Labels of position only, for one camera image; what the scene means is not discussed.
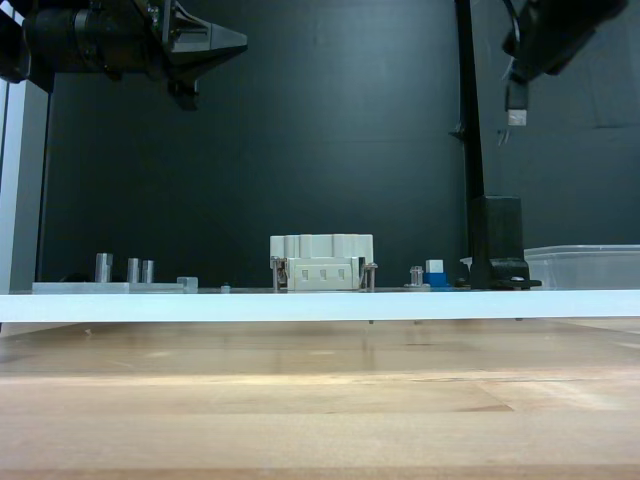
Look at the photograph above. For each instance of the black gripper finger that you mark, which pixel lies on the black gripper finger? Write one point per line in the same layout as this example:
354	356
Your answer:
560	35
200	45

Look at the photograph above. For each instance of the black USB connector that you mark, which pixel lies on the black USB connector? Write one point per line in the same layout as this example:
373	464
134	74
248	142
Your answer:
517	97

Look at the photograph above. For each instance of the metal connector screw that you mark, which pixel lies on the metal connector screw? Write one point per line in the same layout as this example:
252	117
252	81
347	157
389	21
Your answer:
370	277
278	275

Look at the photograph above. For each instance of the beige connector housing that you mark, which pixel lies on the beige connector housing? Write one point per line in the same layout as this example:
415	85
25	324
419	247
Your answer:
322	262

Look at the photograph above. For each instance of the black upright rod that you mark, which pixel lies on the black upright rod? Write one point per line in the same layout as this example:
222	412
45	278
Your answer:
472	100

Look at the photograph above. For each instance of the clear plastic tub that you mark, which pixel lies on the clear plastic tub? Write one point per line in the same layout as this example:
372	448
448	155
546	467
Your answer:
585	265

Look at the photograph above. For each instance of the small metal block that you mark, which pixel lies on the small metal block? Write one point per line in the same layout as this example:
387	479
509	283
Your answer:
187	284

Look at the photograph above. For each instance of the small metal nut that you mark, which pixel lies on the small metal nut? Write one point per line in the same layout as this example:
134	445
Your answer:
225	288

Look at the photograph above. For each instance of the flat aluminium plate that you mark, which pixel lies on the flat aluminium plate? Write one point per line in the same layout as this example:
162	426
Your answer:
80	288

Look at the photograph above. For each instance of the blue block with white cap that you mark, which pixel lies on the blue block with white cap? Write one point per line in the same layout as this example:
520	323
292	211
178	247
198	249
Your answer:
435	277

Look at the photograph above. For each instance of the metal standoff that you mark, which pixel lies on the metal standoff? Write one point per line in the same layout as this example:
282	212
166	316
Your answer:
416	276

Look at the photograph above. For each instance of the white board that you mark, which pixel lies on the white board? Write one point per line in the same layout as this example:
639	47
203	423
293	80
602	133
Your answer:
320	307

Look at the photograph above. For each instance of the black aluminium frame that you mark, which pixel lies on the black aluminium frame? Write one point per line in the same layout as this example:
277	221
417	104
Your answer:
44	175

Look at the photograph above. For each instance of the black USB hub mount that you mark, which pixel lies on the black USB hub mount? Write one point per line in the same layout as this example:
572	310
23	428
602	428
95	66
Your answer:
497	235

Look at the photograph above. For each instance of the wide metal post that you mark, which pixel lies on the wide metal post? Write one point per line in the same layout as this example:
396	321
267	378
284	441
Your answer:
103	267

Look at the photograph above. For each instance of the short metal post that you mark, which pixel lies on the short metal post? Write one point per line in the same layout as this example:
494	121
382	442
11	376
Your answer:
133	270
148	271

